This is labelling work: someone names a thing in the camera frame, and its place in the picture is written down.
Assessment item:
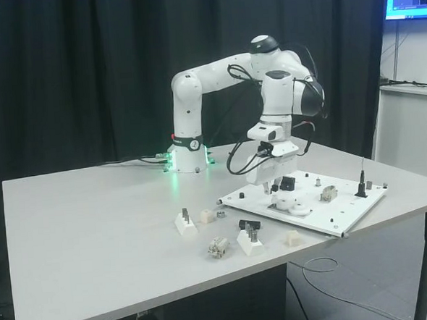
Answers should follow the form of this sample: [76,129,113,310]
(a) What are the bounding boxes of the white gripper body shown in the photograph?
[245,153,300,188]

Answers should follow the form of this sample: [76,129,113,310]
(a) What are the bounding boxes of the white medium gear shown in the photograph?
[276,197,297,211]

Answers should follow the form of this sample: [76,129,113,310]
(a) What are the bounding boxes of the white large gear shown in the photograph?
[290,203,311,218]

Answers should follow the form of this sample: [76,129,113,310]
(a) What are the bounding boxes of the black D-SUB plug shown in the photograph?
[280,175,297,193]

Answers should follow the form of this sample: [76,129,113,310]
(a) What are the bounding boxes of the flat white mounting plate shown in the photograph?
[269,139,300,158]

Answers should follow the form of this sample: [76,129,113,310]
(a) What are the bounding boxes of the white box with dark window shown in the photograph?
[246,123,284,143]

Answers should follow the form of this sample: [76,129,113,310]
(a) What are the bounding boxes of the black Ethernet plug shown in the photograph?
[238,217,261,235]

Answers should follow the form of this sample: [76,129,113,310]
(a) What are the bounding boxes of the white round peg holder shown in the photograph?
[236,232,267,258]

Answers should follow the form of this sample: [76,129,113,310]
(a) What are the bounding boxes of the grey waterproof plug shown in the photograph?
[206,235,231,258]

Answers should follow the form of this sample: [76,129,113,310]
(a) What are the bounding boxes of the white task board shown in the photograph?
[213,163,392,247]

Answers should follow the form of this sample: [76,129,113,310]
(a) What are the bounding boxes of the black USB plug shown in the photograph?
[351,156,369,198]

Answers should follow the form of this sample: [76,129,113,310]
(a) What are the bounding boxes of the white square peg holder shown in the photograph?
[174,214,198,237]

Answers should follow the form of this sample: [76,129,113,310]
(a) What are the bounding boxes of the white cabinet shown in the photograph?
[368,81,427,187]

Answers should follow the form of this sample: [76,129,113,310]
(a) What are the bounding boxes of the black curtain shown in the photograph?
[0,0,406,320]

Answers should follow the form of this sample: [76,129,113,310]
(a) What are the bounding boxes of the thin black rod on wire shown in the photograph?
[292,119,318,156]

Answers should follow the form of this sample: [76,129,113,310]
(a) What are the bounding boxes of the silver flange ring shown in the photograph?
[260,115,294,143]

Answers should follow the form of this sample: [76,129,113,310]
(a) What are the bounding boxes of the thin grey floor cable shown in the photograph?
[301,251,423,320]

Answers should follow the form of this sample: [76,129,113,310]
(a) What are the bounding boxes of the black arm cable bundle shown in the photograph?
[218,43,333,177]

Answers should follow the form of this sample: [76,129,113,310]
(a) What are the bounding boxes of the black floor cable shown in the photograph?
[285,277,318,320]

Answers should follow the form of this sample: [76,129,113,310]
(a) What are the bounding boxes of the black base cable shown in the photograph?
[103,153,171,171]

